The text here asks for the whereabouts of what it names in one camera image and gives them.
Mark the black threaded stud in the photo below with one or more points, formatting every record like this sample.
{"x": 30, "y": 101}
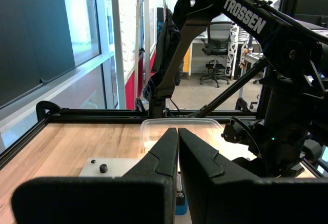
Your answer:
{"x": 103, "y": 168}

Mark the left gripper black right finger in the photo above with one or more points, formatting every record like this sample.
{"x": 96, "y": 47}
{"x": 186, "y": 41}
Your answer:
{"x": 243, "y": 201}

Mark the yellow cabinet door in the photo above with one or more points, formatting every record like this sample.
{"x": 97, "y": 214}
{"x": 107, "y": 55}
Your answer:
{"x": 187, "y": 60}

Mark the black mesh office chair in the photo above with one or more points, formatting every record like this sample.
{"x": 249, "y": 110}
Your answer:
{"x": 215, "y": 47}

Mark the blue connector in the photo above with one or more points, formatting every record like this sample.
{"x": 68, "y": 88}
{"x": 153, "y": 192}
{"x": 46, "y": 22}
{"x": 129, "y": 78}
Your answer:
{"x": 181, "y": 208}

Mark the white lattice figure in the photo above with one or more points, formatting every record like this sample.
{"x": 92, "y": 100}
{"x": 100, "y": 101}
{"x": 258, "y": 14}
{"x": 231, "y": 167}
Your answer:
{"x": 233, "y": 52}

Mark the red partition panel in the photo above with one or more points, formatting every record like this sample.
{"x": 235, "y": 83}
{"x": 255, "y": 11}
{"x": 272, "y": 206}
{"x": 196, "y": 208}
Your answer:
{"x": 130, "y": 93}

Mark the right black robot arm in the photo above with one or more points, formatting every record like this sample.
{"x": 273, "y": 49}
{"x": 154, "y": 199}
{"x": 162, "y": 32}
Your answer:
{"x": 243, "y": 16}

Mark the clear plastic tub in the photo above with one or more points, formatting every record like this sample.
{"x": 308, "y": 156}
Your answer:
{"x": 153, "y": 131}

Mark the large black monitor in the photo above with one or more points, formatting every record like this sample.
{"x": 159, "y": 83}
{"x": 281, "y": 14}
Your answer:
{"x": 312, "y": 6}

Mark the white board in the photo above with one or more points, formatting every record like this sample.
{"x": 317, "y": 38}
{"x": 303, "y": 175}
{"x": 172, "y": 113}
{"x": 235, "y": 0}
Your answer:
{"x": 118, "y": 166}

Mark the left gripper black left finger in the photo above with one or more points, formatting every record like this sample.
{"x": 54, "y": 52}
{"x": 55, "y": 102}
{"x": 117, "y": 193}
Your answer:
{"x": 102, "y": 201}

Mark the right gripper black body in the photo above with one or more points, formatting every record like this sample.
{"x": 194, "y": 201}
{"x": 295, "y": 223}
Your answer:
{"x": 282, "y": 147}

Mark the black aluminium frame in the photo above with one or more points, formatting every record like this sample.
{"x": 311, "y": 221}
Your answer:
{"x": 102, "y": 113}

